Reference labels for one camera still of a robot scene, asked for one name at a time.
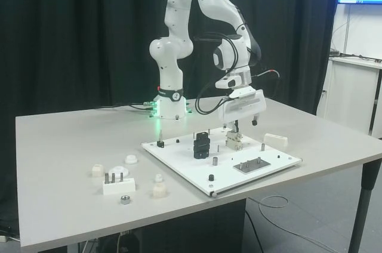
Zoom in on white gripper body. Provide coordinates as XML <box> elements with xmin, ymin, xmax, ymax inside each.
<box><xmin>217</xmin><ymin>89</ymin><xmax>267</xmax><ymax>125</ymax></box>

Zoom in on grey waterproof plug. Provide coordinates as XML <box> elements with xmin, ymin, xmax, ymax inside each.
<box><xmin>226</xmin><ymin>129</ymin><xmax>242</xmax><ymax>143</ymax></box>

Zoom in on white mounting plate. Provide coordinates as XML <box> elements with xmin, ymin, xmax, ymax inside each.
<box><xmin>228</xmin><ymin>87</ymin><xmax>256</xmax><ymax>100</ymax></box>

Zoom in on empty white peg holder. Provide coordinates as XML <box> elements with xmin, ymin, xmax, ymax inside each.
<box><xmin>263</xmin><ymin>132</ymin><xmax>289</xmax><ymax>146</ymax></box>

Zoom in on black D-SUB plug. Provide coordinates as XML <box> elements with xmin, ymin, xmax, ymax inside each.
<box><xmin>192</xmin><ymin>131</ymin><xmax>211</xmax><ymax>159</ymax></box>

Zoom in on white task board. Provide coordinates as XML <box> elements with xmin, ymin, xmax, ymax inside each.
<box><xmin>140</xmin><ymin>127</ymin><xmax>302</xmax><ymax>198</ymax></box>

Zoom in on white cabinet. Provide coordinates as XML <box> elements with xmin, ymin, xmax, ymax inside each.
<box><xmin>316</xmin><ymin>55</ymin><xmax>382</xmax><ymax>140</ymax></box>

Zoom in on small white block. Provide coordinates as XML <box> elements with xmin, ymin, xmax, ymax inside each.
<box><xmin>91</xmin><ymin>163</ymin><xmax>104</xmax><ymax>178</ymax></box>
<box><xmin>151</xmin><ymin>183</ymin><xmax>166</xmax><ymax>199</ymax></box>

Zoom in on white large gear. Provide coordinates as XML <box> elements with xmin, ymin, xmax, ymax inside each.
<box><xmin>107</xmin><ymin>165</ymin><xmax>130</xmax><ymax>178</ymax></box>

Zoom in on black table leg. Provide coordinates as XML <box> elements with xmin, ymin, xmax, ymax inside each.
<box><xmin>354</xmin><ymin>160</ymin><xmax>377</xmax><ymax>253</ymax></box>

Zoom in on black curtains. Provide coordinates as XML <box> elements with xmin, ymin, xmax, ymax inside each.
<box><xmin>0</xmin><ymin>0</ymin><xmax>340</xmax><ymax>233</ymax></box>

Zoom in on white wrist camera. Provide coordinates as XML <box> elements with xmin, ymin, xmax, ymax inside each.
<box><xmin>215</xmin><ymin>74</ymin><xmax>242</xmax><ymax>89</ymax></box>

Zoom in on black camera cable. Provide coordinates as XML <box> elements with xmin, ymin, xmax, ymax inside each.
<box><xmin>195</xmin><ymin>84</ymin><xmax>230</xmax><ymax>115</ymax></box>

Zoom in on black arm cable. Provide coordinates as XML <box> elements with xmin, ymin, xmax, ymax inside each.
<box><xmin>161</xmin><ymin>0</ymin><xmax>263</xmax><ymax>72</ymax></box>

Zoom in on grey floor cable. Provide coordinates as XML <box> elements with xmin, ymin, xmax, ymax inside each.
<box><xmin>258</xmin><ymin>195</ymin><xmax>363</xmax><ymax>249</ymax></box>

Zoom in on black base cable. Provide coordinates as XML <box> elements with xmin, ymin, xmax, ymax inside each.
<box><xmin>100</xmin><ymin>101</ymin><xmax>159</xmax><ymax>118</ymax></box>

